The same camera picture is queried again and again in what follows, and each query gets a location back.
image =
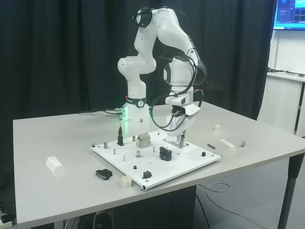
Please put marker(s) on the black curtain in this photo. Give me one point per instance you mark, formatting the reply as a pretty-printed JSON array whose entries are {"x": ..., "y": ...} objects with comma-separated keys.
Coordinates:
[{"x": 59, "y": 59}]

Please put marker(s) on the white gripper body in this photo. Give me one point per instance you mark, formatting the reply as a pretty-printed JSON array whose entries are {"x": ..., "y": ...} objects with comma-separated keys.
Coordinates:
[{"x": 177, "y": 125}]

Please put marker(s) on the beige box connector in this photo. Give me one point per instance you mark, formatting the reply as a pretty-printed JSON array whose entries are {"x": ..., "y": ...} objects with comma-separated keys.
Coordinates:
[{"x": 144, "y": 141}]

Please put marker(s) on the metal BNC plug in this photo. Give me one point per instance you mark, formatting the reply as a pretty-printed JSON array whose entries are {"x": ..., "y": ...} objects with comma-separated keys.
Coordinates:
[{"x": 138, "y": 154}]

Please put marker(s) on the large metal square peg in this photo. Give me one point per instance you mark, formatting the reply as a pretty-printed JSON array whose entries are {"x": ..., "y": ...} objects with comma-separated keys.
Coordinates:
[{"x": 105, "y": 145}]

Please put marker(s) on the blue screen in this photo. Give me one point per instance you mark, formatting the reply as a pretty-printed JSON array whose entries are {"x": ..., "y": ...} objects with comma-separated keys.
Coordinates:
[{"x": 289, "y": 14}]

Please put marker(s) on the dark table leg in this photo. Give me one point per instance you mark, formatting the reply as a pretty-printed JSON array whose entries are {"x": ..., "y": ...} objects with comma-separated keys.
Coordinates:
[{"x": 291, "y": 190}]

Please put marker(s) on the black box under table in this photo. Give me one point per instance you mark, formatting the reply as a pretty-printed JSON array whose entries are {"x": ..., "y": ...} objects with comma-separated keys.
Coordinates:
[{"x": 143, "y": 210}]

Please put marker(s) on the white cabinet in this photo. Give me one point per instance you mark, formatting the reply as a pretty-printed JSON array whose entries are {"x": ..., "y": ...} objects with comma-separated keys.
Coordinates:
[{"x": 286, "y": 102}]

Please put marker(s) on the dark metal round peg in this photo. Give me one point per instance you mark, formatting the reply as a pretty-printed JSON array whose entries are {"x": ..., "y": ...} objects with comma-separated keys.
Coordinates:
[{"x": 211, "y": 146}]

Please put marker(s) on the white task board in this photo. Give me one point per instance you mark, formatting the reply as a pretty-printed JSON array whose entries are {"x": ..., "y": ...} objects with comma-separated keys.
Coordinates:
[{"x": 143, "y": 164}]

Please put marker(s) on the short grey metal peg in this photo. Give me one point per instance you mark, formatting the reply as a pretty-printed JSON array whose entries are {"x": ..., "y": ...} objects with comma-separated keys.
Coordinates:
[{"x": 134, "y": 138}]

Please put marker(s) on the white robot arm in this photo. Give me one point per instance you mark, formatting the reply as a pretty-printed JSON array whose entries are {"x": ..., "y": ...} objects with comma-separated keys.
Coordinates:
[{"x": 140, "y": 43}]

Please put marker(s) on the black D-SUB plug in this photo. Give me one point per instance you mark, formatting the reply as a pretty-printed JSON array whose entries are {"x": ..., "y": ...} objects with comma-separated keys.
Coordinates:
[{"x": 104, "y": 173}]

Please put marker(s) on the metal bolt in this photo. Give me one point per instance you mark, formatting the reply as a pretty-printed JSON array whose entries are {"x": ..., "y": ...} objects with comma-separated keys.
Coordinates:
[{"x": 243, "y": 144}]

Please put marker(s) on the small white plug holder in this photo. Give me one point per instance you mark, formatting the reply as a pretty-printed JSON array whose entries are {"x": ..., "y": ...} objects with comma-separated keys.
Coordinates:
[
  {"x": 126, "y": 181},
  {"x": 217, "y": 127}
]

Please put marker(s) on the long white peg holder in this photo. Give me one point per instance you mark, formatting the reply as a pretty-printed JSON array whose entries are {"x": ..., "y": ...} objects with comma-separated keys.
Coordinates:
[
  {"x": 54, "y": 164},
  {"x": 227, "y": 145}
]

